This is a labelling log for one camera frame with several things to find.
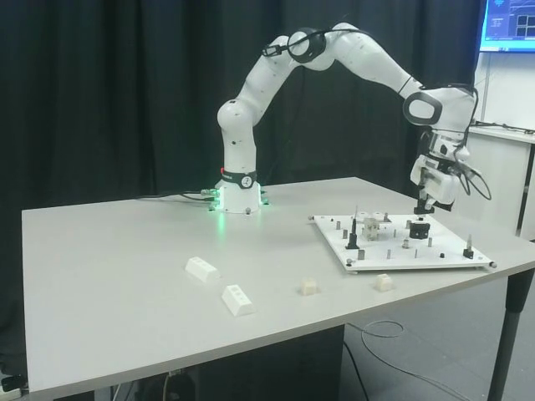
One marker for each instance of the white cabinet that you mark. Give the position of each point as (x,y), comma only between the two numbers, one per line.
(501,167)

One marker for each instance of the white task board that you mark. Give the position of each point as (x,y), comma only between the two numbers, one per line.
(388,259)

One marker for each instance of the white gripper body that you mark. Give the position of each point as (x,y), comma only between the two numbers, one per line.
(439,184)

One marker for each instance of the black curtains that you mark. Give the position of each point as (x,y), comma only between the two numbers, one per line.
(104,92)

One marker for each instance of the small cream holder block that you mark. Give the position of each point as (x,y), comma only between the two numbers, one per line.
(309,287)
(384,282)

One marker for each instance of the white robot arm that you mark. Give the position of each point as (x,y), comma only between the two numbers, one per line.
(267,79)

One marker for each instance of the blue screen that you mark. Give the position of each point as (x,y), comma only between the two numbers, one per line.
(507,25)

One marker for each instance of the black D-SUB plug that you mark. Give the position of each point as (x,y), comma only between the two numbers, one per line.
(424,210)

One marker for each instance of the black table leg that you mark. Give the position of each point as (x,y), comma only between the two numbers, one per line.
(507,334)

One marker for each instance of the white holder with holes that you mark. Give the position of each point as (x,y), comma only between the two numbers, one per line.
(238,300)
(202,269)

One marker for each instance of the black plug with metal pin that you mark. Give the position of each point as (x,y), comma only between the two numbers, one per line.
(468,252)
(353,240)

